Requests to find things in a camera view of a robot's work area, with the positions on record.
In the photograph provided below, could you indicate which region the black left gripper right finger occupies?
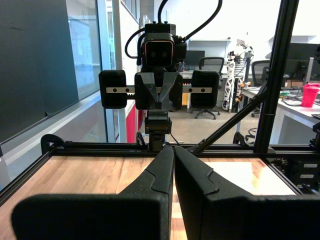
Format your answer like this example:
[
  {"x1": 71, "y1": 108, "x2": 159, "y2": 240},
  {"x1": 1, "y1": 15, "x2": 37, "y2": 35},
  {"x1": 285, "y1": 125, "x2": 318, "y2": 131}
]
[{"x1": 174, "y1": 145, "x2": 320, "y2": 240}]

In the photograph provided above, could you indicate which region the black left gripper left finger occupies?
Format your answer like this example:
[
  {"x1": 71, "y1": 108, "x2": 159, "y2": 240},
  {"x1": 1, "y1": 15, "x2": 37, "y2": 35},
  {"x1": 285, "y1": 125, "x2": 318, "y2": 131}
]
[{"x1": 11, "y1": 144, "x2": 175, "y2": 240}]

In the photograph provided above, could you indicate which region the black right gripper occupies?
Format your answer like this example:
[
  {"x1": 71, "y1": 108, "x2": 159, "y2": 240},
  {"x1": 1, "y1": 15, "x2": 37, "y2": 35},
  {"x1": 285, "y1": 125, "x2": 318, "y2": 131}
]
[{"x1": 98, "y1": 68, "x2": 221, "y2": 111}]

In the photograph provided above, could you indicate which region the white partition with red base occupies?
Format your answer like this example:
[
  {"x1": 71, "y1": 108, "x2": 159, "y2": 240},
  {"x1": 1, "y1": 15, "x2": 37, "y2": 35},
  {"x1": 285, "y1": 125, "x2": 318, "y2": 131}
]
[{"x1": 116, "y1": 0, "x2": 145, "y2": 145}]

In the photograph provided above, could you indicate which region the black computer monitor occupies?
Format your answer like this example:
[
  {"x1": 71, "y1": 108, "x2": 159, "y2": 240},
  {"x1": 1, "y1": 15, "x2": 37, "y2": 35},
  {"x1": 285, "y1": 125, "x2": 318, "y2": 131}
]
[
  {"x1": 186, "y1": 50, "x2": 206, "y2": 67},
  {"x1": 286, "y1": 42, "x2": 320, "y2": 83}
]

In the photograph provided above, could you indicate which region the black mesh office chair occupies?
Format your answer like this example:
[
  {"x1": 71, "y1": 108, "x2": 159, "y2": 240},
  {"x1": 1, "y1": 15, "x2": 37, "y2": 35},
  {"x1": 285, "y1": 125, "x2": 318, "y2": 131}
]
[
  {"x1": 250, "y1": 59, "x2": 270, "y2": 118},
  {"x1": 192, "y1": 56, "x2": 225, "y2": 121}
]

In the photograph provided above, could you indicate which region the white lattice stand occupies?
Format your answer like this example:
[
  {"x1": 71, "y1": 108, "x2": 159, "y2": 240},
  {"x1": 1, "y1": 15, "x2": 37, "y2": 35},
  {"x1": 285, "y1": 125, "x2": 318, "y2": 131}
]
[{"x1": 221, "y1": 37, "x2": 253, "y2": 111}]

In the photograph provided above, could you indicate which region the black electronics box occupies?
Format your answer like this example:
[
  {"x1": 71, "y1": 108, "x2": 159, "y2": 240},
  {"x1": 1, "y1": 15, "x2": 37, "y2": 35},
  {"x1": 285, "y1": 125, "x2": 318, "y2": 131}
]
[{"x1": 271, "y1": 158, "x2": 320, "y2": 195}]

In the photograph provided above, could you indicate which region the white office desk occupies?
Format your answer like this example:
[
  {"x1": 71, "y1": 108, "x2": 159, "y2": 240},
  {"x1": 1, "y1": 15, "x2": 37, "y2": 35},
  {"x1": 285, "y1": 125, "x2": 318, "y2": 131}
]
[{"x1": 236, "y1": 86, "x2": 320, "y2": 146}]

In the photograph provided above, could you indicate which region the red plastic cup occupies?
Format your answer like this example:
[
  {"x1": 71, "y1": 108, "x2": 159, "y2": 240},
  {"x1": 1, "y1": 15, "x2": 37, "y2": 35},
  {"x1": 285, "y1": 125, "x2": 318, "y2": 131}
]
[{"x1": 301, "y1": 83, "x2": 320, "y2": 109}]

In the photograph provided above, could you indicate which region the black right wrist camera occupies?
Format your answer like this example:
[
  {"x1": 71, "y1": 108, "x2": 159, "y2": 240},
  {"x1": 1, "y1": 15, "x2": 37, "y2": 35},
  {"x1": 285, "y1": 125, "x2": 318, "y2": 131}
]
[{"x1": 143, "y1": 34, "x2": 175, "y2": 68}]

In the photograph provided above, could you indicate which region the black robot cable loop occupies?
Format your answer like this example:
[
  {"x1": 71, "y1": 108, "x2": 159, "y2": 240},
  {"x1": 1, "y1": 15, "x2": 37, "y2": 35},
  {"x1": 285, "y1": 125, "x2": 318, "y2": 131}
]
[{"x1": 124, "y1": 27, "x2": 146, "y2": 66}]

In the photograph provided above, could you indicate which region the black frame clamp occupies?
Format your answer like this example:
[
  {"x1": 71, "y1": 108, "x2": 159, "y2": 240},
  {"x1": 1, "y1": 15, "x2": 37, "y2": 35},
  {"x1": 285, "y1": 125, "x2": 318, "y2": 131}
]
[
  {"x1": 40, "y1": 134, "x2": 65, "y2": 156},
  {"x1": 233, "y1": 131, "x2": 249, "y2": 146}
]

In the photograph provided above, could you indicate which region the black aluminium frame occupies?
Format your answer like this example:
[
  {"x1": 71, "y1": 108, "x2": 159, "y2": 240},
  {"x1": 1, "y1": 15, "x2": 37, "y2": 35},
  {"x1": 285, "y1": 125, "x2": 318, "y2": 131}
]
[{"x1": 0, "y1": 0, "x2": 320, "y2": 208}]

